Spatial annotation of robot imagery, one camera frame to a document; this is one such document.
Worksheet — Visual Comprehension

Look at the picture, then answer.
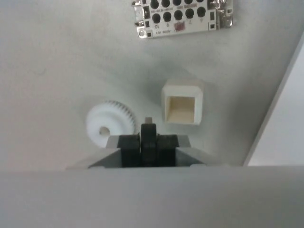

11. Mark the white medium gear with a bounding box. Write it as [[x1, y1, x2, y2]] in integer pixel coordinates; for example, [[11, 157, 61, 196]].
[[85, 99, 138, 148]]

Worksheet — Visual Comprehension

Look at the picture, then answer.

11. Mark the white square holder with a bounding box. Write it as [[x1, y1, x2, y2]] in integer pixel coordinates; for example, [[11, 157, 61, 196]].
[[161, 78, 205, 125]]

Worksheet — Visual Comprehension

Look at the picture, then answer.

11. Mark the white multi-pin plug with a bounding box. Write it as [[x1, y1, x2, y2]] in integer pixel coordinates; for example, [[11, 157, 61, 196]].
[[132, 0, 234, 39]]

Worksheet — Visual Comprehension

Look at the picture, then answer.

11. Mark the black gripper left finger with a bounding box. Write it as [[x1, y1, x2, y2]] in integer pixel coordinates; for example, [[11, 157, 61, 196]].
[[71, 134, 143, 169]]

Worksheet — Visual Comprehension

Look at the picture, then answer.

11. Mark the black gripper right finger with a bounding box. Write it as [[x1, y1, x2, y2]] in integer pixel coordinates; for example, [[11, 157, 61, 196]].
[[156, 134, 209, 168]]

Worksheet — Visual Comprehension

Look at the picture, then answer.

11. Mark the black USB plug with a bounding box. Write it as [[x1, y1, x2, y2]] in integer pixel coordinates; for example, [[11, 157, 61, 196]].
[[140, 116, 158, 168]]

